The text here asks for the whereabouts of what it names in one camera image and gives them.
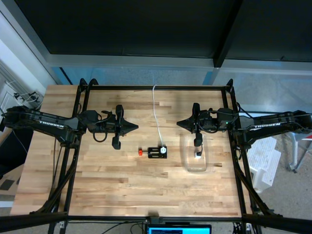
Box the black fixed camera mount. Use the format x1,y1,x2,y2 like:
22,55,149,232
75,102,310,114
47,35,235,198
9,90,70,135
147,212,161,224

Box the cardboard box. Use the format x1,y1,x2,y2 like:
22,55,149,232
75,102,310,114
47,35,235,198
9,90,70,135
0,163,25,208

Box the grey metal stand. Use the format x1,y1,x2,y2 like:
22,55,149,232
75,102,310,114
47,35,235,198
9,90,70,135
285,126,312,174

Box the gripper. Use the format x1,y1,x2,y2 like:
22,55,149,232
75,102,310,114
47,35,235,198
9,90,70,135
176,102,205,148
111,104,139,150

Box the black clamp with red knob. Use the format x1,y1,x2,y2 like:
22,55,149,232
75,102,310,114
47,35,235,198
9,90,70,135
138,146,169,160

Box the white foam block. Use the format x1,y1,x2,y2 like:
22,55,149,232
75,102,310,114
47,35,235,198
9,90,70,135
246,135,281,194

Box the clear plastic tub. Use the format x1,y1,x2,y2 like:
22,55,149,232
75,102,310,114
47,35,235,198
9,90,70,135
179,133,212,175

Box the laptop screen with blue edge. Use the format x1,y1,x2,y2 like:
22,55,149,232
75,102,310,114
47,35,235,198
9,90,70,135
145,224,212,234

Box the white socket cable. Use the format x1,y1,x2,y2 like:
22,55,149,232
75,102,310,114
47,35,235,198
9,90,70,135
152,84,165,147

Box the black aluminium frame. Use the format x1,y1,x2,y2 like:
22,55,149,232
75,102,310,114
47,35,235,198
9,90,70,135
0,78,312,234

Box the black white cable bundle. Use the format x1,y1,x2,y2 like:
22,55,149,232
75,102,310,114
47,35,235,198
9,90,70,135
13,91,41,103

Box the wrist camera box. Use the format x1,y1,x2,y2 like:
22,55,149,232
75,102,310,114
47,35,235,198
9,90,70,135
201,116,217,130

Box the black steel column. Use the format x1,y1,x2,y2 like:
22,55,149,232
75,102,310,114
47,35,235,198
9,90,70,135
213,0,244,68

